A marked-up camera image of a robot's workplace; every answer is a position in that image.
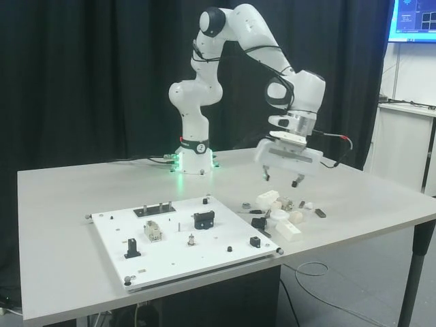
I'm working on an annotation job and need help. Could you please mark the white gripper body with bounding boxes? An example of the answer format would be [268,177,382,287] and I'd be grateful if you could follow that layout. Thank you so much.
[254,138,324,177]

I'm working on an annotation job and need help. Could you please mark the long white peg holder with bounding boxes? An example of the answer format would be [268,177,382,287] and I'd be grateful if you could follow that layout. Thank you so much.
[275,219,303,242]

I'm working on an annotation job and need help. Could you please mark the white large gear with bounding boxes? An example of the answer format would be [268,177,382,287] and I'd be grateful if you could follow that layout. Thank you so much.
[267,209,290,228]

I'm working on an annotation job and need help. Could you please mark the white cabinet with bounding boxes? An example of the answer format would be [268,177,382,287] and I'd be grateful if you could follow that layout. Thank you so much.
[369,100,436,198]

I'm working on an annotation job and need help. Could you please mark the dark table leg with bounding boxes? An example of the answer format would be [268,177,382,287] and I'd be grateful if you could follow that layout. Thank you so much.
[398,223,431,327]

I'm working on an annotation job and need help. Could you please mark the white task board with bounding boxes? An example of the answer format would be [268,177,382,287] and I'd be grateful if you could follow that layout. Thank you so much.
[84,193,285,294]

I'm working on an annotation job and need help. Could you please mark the blue screen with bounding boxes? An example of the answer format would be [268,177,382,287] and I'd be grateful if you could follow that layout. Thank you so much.
[387,0,436,44]

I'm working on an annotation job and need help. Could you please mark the black curtain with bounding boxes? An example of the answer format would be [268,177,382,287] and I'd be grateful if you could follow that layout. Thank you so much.
[0,0,398,187]

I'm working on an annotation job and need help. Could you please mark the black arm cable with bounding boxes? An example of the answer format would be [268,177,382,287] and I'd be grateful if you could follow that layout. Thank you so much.
[190,39,297,112]

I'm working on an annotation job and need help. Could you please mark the grey floor cable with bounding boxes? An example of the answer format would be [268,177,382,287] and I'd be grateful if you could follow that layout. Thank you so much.
[294,261,403,307]

